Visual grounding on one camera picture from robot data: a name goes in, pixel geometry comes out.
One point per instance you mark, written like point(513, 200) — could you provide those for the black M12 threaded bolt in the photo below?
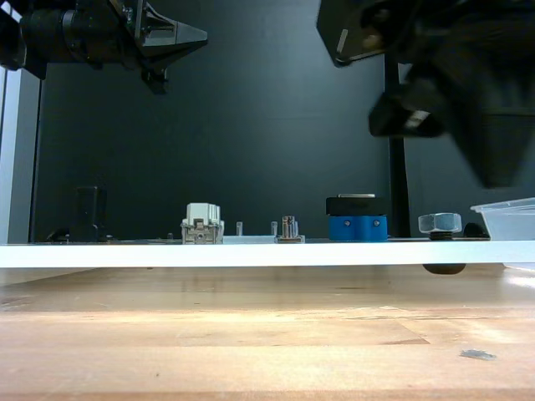
point(443, 236)

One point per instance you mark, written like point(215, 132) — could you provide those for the black vertical post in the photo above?
point(399, 188)

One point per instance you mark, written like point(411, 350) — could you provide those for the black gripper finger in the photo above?
point(190, 32)
point(175, 52)
point(493, 154)

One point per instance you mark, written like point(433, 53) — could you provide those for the grey connector housing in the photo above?
point(202, 217)

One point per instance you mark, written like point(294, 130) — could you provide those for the silver plate with posts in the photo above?
point(248, 240)

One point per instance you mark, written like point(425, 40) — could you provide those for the silver M12 hex nut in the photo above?
point(441, 222)

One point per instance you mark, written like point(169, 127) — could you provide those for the small metal connector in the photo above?
point(289, 229)

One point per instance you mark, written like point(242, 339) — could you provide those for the black rounded knob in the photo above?
point(474, 231)

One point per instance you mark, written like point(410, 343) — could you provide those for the blue block with black top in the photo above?
point(357, 227)

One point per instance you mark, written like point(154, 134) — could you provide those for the clear plastic tub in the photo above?
point(510, 221)

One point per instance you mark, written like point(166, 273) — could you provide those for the white task board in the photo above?
point(209, 255)

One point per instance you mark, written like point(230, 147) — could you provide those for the small black clamp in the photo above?
point(88, 209)

